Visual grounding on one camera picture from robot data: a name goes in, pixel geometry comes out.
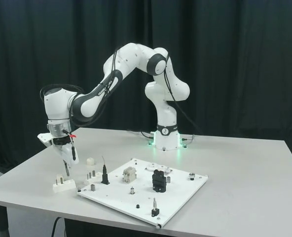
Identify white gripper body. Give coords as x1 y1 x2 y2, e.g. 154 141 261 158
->
52 144 80 166

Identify white square peg holder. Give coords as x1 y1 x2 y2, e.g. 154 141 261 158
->
52 177 77 194

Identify white round peg holder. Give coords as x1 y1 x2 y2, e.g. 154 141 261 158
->
85 169 100 184

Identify thin black rod red tag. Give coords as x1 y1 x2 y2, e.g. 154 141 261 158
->
64 129 79 161

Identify beige connector block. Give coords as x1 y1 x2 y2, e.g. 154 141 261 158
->
122 166 136 185

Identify white task board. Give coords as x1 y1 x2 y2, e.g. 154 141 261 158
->
76 158 209 229

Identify black D-SUB plug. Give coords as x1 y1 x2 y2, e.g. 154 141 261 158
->
152 169 167 194

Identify black curtains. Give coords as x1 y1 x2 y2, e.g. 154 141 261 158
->
0 0 292 198

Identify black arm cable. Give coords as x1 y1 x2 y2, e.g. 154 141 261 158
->
40 83 87 99
162 53 203 139
103 48 123 99

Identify black floor cable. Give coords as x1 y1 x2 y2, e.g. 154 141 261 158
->
52 216 65 237

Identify black base cable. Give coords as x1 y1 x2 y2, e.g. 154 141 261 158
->
181 134 195 144
125 129 156 139

